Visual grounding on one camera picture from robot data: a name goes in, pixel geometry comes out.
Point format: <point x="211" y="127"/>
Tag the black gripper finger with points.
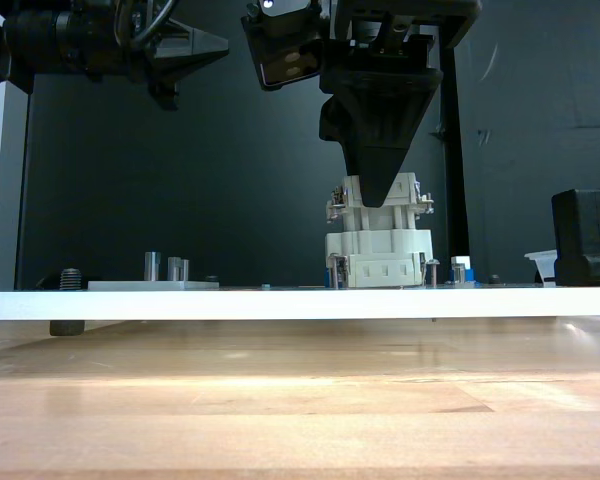
<point x="380" y="115"/>
<point x="190" y="45"/>
<point x="330" y="122"/>
<point x="184" y="73"/>

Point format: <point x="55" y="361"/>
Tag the beige HAN10E connector insert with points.
<point x="405" y="187"/>

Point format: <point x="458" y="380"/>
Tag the beige HAN10E socket base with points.
<point x="380" y="270"/>

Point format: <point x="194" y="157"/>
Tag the black connector housing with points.
<point x="580" y="235"/>

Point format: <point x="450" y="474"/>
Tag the blue holder with white plug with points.
<point x="461" y="261"/>

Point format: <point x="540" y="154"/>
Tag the white task board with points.
<point x="300" y="305"/>

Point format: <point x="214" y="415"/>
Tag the black standoff screw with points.
<point x="70" y="279"/>
<point x="494" y="279"/>

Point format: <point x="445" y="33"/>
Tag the grey metal plate with posts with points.
<point x="130" y="285"/>

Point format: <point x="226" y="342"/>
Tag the clear plastic tub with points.
<point x="542" y="262"/>

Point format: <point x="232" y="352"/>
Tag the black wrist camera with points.
<point x="285" y="55"/>

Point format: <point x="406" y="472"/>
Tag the black window post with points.
<point x="452" y="200"/>

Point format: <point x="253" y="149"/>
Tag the grey window frame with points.
<point x="0" y="200"/>

